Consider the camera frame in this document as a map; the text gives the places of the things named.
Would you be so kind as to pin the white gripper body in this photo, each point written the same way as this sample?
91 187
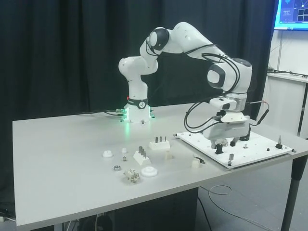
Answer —
228 131

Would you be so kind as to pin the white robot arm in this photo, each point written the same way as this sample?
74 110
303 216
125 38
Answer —
137 72

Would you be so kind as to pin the metal BNC plug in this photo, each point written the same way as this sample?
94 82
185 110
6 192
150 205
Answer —
124 158

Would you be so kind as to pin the flat white mounting plate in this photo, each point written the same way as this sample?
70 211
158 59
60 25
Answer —
237 117

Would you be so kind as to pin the black USB plug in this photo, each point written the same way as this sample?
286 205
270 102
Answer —
201 160

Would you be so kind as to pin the small white plug holder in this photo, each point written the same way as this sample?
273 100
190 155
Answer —
168 155
195 164

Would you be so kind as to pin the white task board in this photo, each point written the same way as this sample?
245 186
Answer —
260 154

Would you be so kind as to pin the white round peg holder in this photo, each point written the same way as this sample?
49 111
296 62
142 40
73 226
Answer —
160 146

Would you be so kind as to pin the small metal square peg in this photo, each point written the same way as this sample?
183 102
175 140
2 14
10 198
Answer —
145 154

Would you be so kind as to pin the white large gear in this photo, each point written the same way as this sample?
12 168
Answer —
149 172

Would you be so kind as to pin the medium metal square peg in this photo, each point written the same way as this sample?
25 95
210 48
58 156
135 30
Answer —
143 152

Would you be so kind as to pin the large metal square peg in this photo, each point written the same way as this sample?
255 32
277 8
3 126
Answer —
140 149

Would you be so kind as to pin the white square peg holder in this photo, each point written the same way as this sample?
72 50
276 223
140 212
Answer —
140 160

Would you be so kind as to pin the black table leg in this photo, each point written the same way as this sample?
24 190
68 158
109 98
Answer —
292 192

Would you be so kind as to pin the black control cabinet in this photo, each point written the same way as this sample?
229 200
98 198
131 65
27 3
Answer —
156 211

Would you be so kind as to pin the white small gear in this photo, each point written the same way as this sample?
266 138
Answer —
124 150

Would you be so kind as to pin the beige waterproof plug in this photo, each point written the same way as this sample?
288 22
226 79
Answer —
128 175

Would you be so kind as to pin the metal nut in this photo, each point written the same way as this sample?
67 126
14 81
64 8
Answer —
117 168

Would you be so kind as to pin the white medium gear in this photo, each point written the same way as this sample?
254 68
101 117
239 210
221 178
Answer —
106 154

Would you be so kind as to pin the blue screen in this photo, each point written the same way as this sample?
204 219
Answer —
291 14

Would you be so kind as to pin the black curtain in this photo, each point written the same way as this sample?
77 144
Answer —
60 48

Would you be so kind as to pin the white power strip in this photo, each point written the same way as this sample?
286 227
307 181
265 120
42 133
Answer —
2 219

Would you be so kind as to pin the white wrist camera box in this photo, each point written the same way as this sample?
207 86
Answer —
222 104

